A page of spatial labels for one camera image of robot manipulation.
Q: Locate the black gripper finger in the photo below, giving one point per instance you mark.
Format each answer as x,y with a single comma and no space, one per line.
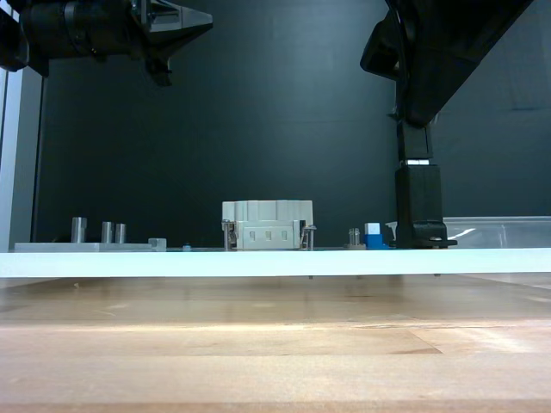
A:
193,26
430,86

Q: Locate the black USB connector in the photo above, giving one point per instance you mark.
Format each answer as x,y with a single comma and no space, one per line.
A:
413,142

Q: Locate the blue and white connector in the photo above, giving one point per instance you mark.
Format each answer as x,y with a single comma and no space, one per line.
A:
373,242

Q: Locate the small metal connector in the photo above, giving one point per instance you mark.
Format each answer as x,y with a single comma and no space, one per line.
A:
354,236

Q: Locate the beige connector hood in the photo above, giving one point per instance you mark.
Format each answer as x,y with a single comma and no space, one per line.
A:
267,211

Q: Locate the beige connector base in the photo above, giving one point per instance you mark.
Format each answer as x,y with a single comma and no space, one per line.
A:
267,236

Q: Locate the clear plastic tub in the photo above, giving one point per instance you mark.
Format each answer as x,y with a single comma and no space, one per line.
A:
516,232

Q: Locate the short metal peg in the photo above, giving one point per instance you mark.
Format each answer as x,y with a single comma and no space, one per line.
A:
120,233
107,232

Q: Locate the metal clamp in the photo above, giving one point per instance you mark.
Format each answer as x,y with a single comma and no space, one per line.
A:
306,236
228,234

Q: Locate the silver aluminium upright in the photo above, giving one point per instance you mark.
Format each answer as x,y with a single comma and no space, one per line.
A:
10,172

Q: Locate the small grey metal block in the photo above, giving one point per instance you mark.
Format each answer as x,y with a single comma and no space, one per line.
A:
157,244

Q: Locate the tall metal peg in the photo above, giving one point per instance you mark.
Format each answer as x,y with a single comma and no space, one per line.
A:
78,230

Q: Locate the white board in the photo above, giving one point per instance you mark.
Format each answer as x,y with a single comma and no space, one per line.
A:
275,262

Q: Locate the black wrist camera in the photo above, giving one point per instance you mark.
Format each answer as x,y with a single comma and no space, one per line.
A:
381,51

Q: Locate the grey metal base plate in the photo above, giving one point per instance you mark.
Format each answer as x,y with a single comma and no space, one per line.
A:
64,247

